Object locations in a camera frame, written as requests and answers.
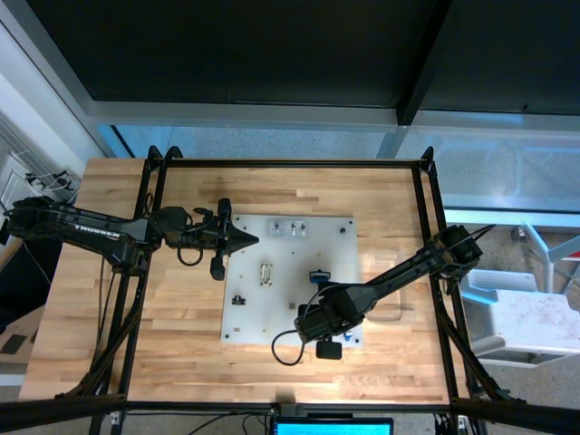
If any clear plastic tub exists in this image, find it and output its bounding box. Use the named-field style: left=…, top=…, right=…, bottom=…
left=359, top=250, right=414, bottom=324

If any grey wall frame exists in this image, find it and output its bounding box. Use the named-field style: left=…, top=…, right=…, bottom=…
left=0, top=0, right=580, bottom=158

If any black wall column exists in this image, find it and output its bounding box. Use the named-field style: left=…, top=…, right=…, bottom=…
left=396, top=0, right=454, bottom=127

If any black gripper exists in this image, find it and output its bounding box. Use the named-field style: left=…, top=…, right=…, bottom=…
left=189, top=198, right=260, bottom=282
left=315, top=340, right=343, bottom=362

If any aluminium block with pins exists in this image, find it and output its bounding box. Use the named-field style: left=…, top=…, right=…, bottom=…
left=266, top=217, right=309, bottom=240

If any low camera mount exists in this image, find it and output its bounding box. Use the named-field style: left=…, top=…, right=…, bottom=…
left=275, top=392, right=300, bottom=418

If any black aluminium frame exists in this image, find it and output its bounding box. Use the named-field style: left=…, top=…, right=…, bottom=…
left=0, top=144, right=580, bottom=435

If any white plastic chair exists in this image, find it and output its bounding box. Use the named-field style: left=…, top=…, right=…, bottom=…
left=461, top=266, right=580, bottom=369

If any white board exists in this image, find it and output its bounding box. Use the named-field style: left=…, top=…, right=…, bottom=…
left=219, top=213, right=365, bottom=344

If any screen with blue edge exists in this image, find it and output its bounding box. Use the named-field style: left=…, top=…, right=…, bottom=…
left=270, top=416, right=394, bottom=435

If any braided black cable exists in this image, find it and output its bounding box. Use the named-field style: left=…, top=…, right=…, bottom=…
left=176, top=239, right=204, bottom=267

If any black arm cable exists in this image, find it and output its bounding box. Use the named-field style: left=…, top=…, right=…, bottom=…
left=270, top=328, right=305, bottom=367

